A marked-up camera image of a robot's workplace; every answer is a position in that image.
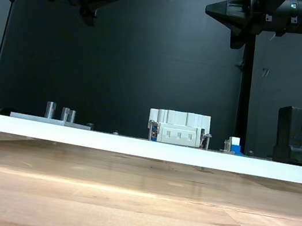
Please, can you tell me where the beige multi-pin connector housing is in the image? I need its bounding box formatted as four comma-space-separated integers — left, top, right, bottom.
145, 106, 216, 152

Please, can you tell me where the black plug socket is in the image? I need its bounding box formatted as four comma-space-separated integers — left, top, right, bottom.
266, 102, 302, 167

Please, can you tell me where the silver metal peg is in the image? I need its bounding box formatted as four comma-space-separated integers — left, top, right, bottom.
44, 100, 58, 120
60, 106, 71, 122
67, 109, 78, 123

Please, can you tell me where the small silver connector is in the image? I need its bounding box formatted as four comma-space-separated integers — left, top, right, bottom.
221, 138, 231, 153

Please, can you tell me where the small blue white connector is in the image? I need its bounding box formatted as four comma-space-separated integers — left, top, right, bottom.
227, 135, 244, 155

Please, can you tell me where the grey metal peg plate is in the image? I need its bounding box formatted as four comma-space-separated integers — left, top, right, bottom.
9, 111, 93, 131

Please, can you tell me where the large blue connector clamp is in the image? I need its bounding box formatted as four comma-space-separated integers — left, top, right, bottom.
149, 123, 159, 141

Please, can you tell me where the white task board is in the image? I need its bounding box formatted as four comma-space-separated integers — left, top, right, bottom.
0, 110, 302, 186

